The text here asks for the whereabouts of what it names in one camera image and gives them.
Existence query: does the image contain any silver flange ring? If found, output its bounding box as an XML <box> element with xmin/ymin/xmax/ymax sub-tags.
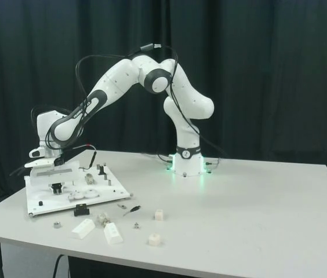
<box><xmin>43</xmin><ymin>147</ymin><xmax>63</xmax><ymax>159</ymax></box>

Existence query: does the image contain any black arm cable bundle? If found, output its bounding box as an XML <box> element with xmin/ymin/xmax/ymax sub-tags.
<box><xmin>31</xmin><ymin>42</ymin><xmax>225</xmax><ymax>163</ymax></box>

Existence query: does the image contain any black floor cable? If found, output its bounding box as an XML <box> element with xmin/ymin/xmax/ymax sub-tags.
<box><xmin>53</xmin><ymin>254</ymin><xmax>69</xmax><ymax>278</ymax></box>

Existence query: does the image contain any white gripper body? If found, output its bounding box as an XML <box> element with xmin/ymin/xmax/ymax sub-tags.
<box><xmin>29</xmin><ymin>163</ymin><xmax>80</xmax><ymax>186</ymax></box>

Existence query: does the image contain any black D-SUB plug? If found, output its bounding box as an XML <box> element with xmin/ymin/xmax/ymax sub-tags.
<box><xmin>73</xmin><ymin>203</ymin><xmax>90</xmax><ymax>217</ymax></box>

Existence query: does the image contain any flat white mounting plate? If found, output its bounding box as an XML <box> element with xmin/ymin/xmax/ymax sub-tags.
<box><xmin>24</xmin><ymin>160</ymin><xmax>56</xmax><ymax>169</ymax></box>

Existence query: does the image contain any black curtain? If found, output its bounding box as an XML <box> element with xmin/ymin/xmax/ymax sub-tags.
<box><xmin>0</xmin><ymin>0</ymin><xmax>327</xmax><ymax>203</ymax></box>

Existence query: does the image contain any beige connector plug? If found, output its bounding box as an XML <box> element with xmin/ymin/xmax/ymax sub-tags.
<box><xmin>97</xmin><ymin>213</ymin><xmax>112</xmax><ymax>226</ymax></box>

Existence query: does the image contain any thin black rod on wire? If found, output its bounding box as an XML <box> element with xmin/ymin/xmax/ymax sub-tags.
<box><xmin>78</xmin><ymin>141</ymin><xmax>99</xmax><ymax>170</ymax></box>

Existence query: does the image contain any white peg holder block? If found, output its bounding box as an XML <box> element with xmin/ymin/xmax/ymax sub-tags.
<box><xmin>71</xmin><ymin>218</ymin><xmax>96</xmax><ymax>240</ymax></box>
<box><xmin>103</xmin><ymin>222</ymin><xmax>125</xmax><ymax>245</ymax></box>

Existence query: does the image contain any white task board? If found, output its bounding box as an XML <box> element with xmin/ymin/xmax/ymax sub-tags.
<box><xmin>24</xmin><ymin>162</ymin><xmax>132</xmax><ymax>217</ymax></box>

